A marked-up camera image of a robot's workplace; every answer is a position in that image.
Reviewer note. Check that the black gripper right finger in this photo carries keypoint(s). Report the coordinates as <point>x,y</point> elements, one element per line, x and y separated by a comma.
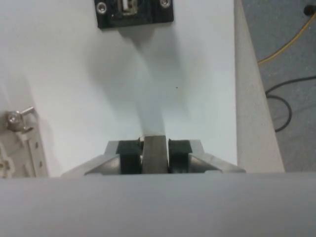
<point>180,155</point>

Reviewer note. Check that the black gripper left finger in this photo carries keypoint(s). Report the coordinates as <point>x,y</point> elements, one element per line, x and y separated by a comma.
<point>128,155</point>

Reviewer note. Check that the metal square peg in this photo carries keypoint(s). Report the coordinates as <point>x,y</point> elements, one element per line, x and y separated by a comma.
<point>155,155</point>

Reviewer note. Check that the white task board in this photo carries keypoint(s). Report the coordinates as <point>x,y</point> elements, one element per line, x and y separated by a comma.
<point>74,61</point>

